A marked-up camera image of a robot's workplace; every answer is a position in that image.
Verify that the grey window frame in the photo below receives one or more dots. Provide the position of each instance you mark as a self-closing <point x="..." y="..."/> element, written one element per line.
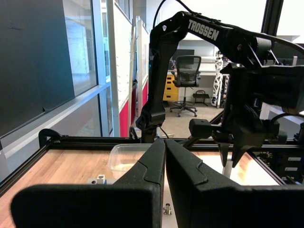
<point x="99" y="47"/>

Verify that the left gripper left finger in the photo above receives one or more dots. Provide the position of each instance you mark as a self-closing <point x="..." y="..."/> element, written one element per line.
<point x="95" y="206"/>

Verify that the silver metal bar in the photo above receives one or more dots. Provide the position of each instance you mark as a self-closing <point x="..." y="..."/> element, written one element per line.
<point x="228" y="169"/>

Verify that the black frame upright post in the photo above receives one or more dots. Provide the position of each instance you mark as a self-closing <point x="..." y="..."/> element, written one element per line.
<point x="273" y="14"/>

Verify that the black mesh office chair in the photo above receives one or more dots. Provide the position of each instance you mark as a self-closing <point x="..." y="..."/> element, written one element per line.
<point x="187" y="69"/>

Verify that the black corner bracket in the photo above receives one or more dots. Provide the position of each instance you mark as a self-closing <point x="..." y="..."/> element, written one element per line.
<point x="48" y="134"/>

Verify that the steel connector screw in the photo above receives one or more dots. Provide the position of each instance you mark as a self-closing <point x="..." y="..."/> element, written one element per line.
<point x="167" y="209"/>

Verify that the white lattice robot figure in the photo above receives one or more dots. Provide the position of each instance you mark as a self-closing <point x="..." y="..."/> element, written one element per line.
<point x="217" y="83"/>

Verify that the black step stool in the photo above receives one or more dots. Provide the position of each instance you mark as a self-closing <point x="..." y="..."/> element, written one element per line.
<point x="201" y="95"/>

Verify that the white task board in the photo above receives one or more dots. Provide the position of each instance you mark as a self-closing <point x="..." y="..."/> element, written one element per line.
<point x="169" y="222"/>

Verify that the black frame cross beam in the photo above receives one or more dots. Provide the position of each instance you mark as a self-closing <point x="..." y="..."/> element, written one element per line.
<point x="95" y="140"/>

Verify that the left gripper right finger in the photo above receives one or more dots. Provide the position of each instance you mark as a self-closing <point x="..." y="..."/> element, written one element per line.
<point x="225" y="206"/>

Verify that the black computer monitor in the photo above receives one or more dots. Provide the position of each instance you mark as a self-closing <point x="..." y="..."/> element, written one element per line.
<point x="183" y="52"/>

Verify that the white office desk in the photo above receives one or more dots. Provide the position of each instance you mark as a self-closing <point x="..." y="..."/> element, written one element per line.
<point x="209" y="78"/>

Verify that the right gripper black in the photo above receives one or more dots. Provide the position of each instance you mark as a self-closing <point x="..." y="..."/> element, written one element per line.
<point x="244" y="123"/>

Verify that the black frame side rail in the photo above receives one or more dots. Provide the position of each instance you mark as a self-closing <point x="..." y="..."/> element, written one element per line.
<point x="23" y="169"/>
<point x="273" y="164"/>

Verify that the clear plastic tub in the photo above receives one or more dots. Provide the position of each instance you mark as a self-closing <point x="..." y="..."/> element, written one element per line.
<point x="121" y="154"/>

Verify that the white wall shelf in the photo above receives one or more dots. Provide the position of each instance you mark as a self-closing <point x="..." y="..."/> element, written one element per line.
<point x="202" y="46"/>

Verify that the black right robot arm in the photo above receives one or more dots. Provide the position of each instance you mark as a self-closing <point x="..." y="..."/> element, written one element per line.
<point x="204" y="31"/>

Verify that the yellow drawer cabinet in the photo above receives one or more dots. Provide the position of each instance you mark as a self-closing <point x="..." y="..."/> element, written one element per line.
<point x="171" y="88"/>

